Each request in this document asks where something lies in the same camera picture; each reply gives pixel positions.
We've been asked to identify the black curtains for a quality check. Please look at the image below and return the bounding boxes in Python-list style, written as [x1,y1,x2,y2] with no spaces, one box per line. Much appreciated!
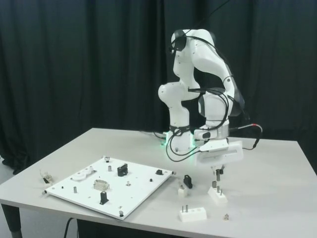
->
[0,0,317,176]

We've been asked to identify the black power cable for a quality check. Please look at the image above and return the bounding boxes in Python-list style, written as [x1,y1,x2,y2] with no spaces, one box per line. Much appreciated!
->
[64,217,78,238]

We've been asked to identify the white box with dark window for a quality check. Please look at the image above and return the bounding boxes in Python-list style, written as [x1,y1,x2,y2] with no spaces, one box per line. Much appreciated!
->
[194,129,219,142]

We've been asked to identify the dark table leg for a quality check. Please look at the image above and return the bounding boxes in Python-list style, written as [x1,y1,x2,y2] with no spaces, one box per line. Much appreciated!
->
[1,203,21,238]

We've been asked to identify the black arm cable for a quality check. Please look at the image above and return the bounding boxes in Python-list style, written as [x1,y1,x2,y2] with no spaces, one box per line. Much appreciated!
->
[169,29,251,122]

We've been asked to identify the white task board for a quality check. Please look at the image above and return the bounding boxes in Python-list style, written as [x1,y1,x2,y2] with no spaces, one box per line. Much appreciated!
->
[44,155,175,220]

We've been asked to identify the black wrist cable bundle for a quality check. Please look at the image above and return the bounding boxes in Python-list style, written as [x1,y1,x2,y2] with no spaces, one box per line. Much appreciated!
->
[165,87,236,162]

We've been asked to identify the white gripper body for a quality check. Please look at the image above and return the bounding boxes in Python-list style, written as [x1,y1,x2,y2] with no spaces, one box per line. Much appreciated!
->
[194,140,245,167]

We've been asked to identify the white square peg holder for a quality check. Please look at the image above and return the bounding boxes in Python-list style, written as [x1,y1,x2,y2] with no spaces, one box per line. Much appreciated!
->
[207,187,228,205]

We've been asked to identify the white round peg holder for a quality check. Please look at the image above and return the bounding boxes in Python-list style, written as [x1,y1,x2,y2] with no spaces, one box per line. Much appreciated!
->
[177,207,208,222]

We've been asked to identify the black cabinet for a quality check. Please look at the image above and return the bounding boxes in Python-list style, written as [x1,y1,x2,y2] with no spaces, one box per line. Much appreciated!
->
[76,218,161,238]

